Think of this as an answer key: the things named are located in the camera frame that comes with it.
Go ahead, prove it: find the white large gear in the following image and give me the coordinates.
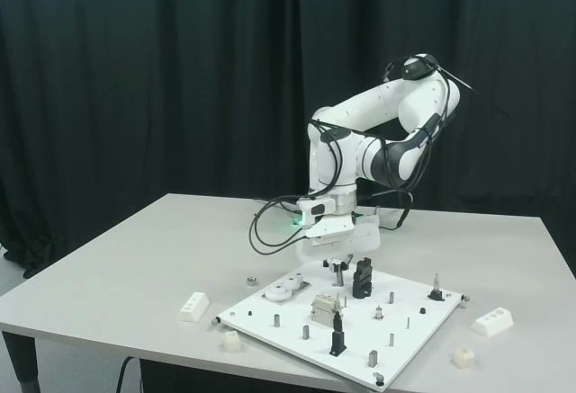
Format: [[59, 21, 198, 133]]
[[264, 286, 292, 306]]

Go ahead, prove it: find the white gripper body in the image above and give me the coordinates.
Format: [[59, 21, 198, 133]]
[[295, 214, 383, 264]]

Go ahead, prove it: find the white task board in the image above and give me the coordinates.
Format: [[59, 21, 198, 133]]
[[211, 269, 473, 388]]

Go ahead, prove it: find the beige waterproof plug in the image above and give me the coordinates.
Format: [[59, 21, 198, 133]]
[[310, 293, 339, 323]]

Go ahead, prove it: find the flat white mounting plate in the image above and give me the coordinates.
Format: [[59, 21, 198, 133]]
[[305, 214, 356, 238]]

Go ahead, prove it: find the thin black wire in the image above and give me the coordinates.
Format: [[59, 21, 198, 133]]
[[443, 67, 513, 121]]

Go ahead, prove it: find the black table leg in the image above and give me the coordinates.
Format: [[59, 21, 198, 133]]
[[0, 329, 39, 393]]

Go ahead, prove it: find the black D-SUB plug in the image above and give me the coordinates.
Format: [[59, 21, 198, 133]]
[[352, 257, 374, 300]]

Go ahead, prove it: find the black curtain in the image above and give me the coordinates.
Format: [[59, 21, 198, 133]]
[[0, 0, 576, 280]]

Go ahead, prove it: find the silver flange ring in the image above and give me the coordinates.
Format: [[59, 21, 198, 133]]
[[332, 192, 359, 214]]

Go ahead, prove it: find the white box with dark window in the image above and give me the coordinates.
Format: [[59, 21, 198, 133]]
[[295, 198, 337, 228]]

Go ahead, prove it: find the white peg holder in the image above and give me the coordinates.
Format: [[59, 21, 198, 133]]
[[178, 291, 212, 323], [470, 308, 515, 337]]

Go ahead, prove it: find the small white plug holder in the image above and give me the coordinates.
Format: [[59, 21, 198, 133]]
[[220, 329, 242, 353], [453, 345, 476, 369]]

